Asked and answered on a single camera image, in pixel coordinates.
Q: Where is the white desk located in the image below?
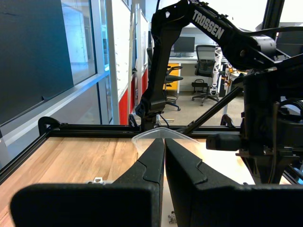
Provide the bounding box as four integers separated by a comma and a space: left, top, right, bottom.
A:
165, 55, 228, 93

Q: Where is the yellow cabinet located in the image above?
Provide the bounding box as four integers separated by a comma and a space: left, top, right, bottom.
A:
162, 63, 180, 94

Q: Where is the clear plastic container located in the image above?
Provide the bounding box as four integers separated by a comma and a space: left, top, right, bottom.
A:
131, 127, 201, 164

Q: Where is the black computer monitor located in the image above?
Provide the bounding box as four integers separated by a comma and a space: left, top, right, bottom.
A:
174, 36, 196, 59

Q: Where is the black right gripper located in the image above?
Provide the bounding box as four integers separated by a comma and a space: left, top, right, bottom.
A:
205, 68, 303, 184

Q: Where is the white lattice structure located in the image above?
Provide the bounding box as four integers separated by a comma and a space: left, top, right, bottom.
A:
209, 46, 232, 96

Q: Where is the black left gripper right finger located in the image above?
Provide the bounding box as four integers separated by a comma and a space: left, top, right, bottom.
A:
165, 138, 303, 227

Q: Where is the black aluminium frame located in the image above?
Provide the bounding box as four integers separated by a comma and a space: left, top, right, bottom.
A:
0, 0, 303, 187

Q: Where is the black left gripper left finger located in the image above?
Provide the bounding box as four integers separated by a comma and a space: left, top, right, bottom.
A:
10, 138, 165, 227

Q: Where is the mesh office chair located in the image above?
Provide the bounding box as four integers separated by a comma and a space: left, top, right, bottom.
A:
191, 44, 222, 107

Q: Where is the black office stool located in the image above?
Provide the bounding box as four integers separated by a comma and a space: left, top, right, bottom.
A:
162, 65, 184, 112

